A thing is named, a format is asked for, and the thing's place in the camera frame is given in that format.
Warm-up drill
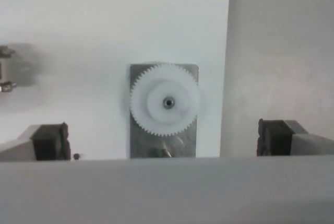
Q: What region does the white task board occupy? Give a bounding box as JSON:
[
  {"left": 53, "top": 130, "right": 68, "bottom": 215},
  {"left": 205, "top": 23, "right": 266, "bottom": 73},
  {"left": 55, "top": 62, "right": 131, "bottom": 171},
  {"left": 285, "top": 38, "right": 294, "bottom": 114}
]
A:
[{"left": 0, "top": 0, "right": 231, "bottom": 161}]

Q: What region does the white large gear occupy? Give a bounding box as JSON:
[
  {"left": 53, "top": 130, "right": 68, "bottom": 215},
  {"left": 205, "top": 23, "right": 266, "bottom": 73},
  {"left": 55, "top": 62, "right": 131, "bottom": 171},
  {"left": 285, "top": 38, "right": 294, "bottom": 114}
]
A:
[{"left": 130, "top": 63, "right": 202, "bottom": 138}]

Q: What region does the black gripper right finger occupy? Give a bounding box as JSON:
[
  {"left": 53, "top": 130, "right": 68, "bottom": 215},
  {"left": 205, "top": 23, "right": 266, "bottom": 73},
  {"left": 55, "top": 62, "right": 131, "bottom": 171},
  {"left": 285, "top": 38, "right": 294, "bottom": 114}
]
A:
[{"left": 256, "top": 118, "right": 334, "bottom": 157}]

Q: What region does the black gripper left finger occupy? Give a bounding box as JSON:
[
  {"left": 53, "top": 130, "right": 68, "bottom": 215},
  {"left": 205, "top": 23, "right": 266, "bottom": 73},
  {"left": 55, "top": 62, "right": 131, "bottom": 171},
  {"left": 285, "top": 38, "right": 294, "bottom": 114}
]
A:
[{"left": 0, "top": 122, "right": 72, "bottom": 162}]

